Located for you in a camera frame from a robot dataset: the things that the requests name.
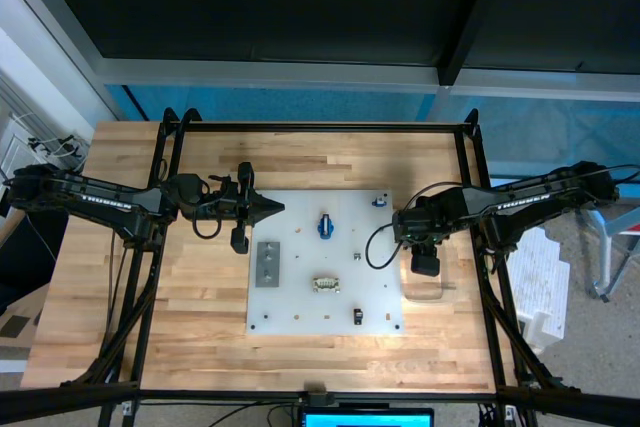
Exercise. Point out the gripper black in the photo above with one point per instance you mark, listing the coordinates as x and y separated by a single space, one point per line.
425 262
243 182

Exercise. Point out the blue connector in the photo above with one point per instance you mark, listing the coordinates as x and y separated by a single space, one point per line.
325 227

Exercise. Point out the beige HAN10E socket base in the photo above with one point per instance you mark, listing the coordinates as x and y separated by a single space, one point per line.
327 285

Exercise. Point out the clear plastic tub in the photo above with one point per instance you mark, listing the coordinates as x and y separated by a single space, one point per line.
445 289

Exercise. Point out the grey metal plate with pegs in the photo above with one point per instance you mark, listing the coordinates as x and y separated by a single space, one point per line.
268 264

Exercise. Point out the blue and white plug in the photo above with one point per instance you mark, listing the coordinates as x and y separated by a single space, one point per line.
380 200

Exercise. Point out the black clamp block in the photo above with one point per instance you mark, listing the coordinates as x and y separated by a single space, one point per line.
358 316

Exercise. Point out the white task board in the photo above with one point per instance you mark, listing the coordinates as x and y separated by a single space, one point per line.
310 297

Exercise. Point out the white foam packaging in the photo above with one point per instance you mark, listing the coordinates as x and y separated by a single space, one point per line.
542 287

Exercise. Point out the screen with blue edge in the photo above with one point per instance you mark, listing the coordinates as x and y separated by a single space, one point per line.
365 419

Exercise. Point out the grey metal stand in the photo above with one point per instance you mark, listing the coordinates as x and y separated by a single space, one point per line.
603 267

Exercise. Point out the red and white panel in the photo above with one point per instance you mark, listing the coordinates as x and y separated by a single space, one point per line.
634 231

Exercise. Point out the cardboard box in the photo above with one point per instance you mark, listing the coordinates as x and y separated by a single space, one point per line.
20 312

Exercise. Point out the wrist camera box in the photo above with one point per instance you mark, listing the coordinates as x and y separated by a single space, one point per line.
403 227

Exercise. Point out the white bracket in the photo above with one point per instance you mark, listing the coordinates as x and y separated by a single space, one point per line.
126 407
510 412

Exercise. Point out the black table-level camera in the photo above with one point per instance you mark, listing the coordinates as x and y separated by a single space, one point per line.
318 398

